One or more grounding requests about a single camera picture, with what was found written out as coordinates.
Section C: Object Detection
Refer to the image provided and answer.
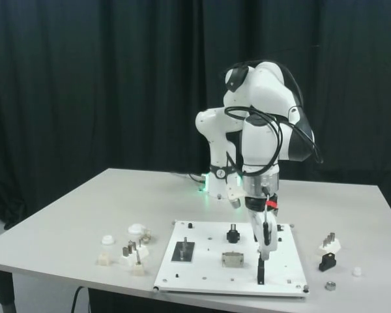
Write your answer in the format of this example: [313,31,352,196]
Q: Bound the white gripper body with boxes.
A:
[246,208,279,261]

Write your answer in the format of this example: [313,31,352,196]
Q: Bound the thin black rod red tag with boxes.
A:
[262,200,280,250]

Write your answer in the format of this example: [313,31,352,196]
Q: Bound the black USB plug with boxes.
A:
[256,257,267,286]

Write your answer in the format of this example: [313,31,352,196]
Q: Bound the white three-peg holder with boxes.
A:
[318,240,343,257]

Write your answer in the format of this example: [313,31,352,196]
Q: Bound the white task board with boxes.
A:
[152,220,310,296]

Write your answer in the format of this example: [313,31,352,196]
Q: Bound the black D-SUB plug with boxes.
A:
[318,252,338,273]

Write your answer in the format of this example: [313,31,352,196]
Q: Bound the white wide peg holder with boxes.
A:
[119,245,150,267]

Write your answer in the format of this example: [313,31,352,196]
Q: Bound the white large gear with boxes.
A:
[127,223,145,237]

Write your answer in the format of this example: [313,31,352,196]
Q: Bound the black curtain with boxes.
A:
[0,0,391,231]

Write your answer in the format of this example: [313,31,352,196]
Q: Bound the dark table leg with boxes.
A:
[0,267,13,313]

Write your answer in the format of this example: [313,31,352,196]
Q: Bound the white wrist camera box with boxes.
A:
[227,181,243,209]

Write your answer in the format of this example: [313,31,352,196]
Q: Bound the black base cable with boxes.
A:
[179,171,205,184]

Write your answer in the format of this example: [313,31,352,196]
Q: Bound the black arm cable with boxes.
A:
[224,104,324,177]

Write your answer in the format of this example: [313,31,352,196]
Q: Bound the black floor cable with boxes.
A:
[72,286,87,313]

